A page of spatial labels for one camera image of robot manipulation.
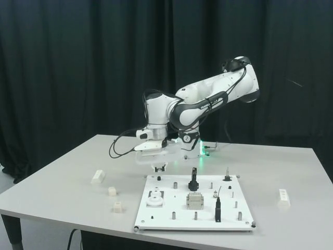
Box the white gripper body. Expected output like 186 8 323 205
134 146 183 167

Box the flat white mounting plate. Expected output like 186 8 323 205
134 141 164 153

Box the black waterproof plug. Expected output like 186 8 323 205
187 167 200 191

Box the white large gear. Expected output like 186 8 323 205
146 197 164 208

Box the white task board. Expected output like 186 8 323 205
133 173 257 232

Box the grey angled connector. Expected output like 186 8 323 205
203 141 221 152

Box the long white holder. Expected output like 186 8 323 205
90 169 108 185

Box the black USB plug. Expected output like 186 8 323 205
214 185 224 222

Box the black curtain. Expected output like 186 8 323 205
0 0 333 184

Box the white holder with holes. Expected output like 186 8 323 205
277 188 290 208

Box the dark table leg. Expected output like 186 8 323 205
1 215 22 250

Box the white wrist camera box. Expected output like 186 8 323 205
135 128 154 140

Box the black camera cable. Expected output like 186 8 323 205
108 129 147 159

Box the black floor cable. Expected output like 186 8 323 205
67 228 79 250

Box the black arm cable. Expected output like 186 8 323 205
142 58 252 123

